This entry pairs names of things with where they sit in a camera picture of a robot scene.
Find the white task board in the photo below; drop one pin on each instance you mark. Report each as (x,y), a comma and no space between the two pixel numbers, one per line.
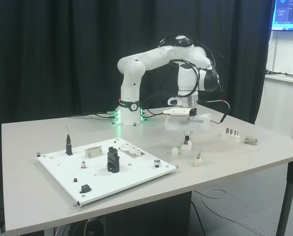
(126,182)

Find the metal plug in holder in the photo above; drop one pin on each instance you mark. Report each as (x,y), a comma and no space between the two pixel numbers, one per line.
(199,155)

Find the white holder block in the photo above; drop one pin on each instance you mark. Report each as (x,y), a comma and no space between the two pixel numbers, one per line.
(198,162)

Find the blue screen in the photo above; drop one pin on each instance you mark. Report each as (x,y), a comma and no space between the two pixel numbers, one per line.
(287,14)

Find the white cabinet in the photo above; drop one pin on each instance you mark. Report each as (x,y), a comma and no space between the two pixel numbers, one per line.
(279,108)

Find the white medium gear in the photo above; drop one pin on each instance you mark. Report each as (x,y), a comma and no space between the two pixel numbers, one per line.
(135,152)

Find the black curtains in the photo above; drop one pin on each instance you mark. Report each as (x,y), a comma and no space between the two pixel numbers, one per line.
(62,49)

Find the small empty white holder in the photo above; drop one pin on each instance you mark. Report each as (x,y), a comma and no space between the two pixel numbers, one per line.
(175,151)

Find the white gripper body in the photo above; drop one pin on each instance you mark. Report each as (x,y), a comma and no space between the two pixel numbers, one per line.
(200,121)

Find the white plug holder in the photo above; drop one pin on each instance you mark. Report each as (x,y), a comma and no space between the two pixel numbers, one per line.
(186,147)

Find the beige D-SUB plug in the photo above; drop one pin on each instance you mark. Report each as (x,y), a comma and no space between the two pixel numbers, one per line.
(250,140)

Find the black box under table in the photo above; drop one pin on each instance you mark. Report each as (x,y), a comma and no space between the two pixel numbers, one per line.
(151,216)

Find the white peg holder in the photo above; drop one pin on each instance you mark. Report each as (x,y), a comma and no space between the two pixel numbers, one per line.
(228,137)

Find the white large gear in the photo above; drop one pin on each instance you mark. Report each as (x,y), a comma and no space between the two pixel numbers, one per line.
(125,147)

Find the black USB plug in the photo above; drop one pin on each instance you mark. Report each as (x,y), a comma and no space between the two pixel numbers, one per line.
(187,140)

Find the black table leg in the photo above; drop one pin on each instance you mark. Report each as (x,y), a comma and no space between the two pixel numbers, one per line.
(287,196)

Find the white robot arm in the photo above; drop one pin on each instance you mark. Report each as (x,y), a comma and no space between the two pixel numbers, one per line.
(132,81)

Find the metal bolt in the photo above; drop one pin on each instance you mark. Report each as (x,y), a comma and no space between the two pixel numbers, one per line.
(157,163)

